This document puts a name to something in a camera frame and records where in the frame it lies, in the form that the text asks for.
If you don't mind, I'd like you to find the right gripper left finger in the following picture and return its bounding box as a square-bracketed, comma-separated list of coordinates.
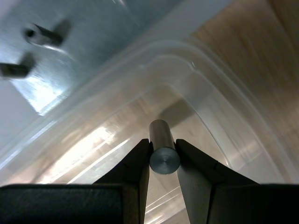
[0, 139, 150, 224]

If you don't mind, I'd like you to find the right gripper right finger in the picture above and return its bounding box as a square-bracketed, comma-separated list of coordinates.
[176, 139, 299, 224]

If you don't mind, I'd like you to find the grey metal cylinder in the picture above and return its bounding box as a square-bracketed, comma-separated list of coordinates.
[149, 119, 181, 175]

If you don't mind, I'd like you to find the clear plastic tub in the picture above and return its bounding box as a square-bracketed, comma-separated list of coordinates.
[0, 30, 299, 224]

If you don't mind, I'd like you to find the grey metal block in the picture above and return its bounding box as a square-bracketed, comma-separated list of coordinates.
[0, 0, 128, 117]

